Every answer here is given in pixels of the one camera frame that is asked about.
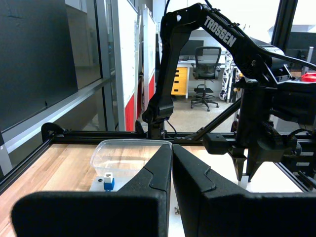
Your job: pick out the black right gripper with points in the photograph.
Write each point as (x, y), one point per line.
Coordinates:
(254, 111)

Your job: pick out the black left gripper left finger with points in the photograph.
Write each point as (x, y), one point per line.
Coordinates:
(98, 212)

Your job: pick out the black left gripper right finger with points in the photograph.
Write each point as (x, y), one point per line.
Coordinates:
(234, 214)

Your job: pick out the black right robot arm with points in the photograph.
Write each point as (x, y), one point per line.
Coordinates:
(172, 61)

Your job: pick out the small blue holder white plug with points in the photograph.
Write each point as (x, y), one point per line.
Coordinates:
(108, 185)

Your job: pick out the white task board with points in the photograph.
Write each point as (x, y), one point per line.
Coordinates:
(175, 227)

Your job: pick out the clear plastic tub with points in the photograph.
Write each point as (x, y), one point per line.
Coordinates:
(111, 153)

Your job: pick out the white lattice figure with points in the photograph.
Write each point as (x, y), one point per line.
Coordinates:
(225, 81)

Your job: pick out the black mesh office chair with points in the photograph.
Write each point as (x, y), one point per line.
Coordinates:
(207, 71)

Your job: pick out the yellow drawer cabinet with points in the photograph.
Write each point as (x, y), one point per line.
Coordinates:
(182, 84)

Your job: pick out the red mesh basket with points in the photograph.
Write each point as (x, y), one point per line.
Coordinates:
(308, 77)

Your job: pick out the black computer monitor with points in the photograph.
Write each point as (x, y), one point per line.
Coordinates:
(193, 48)

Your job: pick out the black aluminium table frame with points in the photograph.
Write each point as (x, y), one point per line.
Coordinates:
(98, 135)

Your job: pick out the grey glass wall frame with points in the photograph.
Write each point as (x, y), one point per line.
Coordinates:
(74, 100)

